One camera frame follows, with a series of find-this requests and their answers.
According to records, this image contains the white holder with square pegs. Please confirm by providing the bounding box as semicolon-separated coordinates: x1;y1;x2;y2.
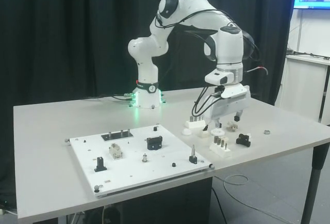
209;143;232;157

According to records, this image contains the black D-SUB plug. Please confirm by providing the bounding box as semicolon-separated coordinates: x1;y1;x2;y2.
236;132;252;148

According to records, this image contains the dark table leg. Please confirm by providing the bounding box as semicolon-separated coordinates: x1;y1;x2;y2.
310;143;324;197

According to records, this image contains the white cabinet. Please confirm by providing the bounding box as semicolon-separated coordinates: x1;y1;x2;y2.
279;53;330;127

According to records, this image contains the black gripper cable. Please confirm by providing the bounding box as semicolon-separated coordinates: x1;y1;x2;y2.
190;86;224;118

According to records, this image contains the grey floor cable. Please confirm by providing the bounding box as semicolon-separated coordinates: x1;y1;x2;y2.
218;174;261;192

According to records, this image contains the small white sensor box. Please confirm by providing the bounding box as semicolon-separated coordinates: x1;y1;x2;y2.
205;71;233;86

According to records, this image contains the white task board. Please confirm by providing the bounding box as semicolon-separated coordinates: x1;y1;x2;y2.
64;124;215;199

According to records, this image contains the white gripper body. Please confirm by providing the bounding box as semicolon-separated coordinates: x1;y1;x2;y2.
209;89;252;120

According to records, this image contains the white holder with round pegs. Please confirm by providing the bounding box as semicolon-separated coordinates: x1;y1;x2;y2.
185;115;207;130

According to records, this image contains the black curtain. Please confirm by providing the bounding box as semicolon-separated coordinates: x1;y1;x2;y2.
0;0;300;209

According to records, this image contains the black computer case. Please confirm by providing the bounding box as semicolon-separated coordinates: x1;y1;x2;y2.
117;176;213;224

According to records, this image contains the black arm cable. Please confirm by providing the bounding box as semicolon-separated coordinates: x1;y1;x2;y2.
154;7;261;66

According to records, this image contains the black base cable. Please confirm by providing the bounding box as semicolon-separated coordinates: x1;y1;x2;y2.
86;94;135;102

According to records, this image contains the silver sensor ring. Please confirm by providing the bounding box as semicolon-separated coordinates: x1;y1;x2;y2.
231;65;244;84

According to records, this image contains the flat white mount plate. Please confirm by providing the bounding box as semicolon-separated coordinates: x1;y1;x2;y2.
221;84;250;99

